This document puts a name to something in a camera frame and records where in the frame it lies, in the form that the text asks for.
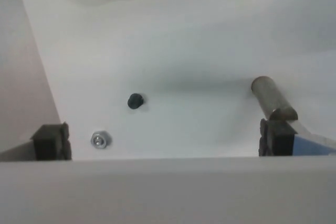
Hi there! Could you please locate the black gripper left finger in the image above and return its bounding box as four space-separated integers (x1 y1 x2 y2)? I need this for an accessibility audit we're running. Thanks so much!
0 121 72 162

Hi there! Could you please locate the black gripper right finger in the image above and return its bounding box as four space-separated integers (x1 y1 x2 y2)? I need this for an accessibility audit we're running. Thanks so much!
258 118 336 157

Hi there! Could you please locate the white task board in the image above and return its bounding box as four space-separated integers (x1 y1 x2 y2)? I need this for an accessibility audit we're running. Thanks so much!
12 0 336 161

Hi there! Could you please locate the metal round peg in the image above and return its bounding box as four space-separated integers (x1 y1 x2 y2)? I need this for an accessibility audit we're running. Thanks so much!
250 76 299 121

